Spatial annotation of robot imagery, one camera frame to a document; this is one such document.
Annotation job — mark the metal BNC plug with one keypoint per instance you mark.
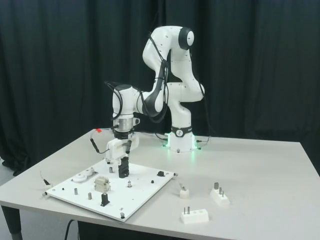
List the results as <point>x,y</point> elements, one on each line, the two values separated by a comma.
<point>129,184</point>

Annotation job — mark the white small gear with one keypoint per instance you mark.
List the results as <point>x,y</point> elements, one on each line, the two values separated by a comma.
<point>92,170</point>

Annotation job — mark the black curtain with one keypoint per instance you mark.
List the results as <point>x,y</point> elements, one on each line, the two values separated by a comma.
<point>50,62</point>

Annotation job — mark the white task board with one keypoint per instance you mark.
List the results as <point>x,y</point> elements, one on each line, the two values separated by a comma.
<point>140,190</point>

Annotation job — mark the metal waterproof plug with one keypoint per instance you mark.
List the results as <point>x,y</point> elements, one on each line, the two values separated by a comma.
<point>108,161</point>

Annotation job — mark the black table leg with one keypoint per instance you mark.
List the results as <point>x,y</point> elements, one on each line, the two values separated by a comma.
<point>12,220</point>

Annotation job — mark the large metal square peg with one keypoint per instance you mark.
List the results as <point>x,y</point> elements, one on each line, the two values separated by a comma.
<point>216,186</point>

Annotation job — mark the white large gear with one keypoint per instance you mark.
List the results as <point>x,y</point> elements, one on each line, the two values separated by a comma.
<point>80,178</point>

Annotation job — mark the white stepped peg holder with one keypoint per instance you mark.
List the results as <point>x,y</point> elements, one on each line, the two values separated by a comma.
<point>220,199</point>

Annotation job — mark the white medium gear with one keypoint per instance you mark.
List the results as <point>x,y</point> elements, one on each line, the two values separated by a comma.
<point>88,173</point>

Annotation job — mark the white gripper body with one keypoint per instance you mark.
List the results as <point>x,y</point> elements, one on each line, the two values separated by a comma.
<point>116,150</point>

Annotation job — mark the small white plug holder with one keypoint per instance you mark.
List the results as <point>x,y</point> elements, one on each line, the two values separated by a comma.
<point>184,194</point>
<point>48,186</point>

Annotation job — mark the grey metal connector block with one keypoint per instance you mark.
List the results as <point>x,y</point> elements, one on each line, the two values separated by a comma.
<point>102,185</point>

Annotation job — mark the black D-SUB plug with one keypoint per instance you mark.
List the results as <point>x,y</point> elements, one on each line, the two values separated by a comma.
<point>123,173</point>

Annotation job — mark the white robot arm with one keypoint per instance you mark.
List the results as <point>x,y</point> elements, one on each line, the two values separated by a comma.
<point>182,110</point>

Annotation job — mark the small metal round peg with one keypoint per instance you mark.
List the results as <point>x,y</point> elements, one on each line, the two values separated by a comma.
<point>189,210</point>

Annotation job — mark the white long peg holder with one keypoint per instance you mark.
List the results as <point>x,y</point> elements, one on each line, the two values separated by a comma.
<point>194,216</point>

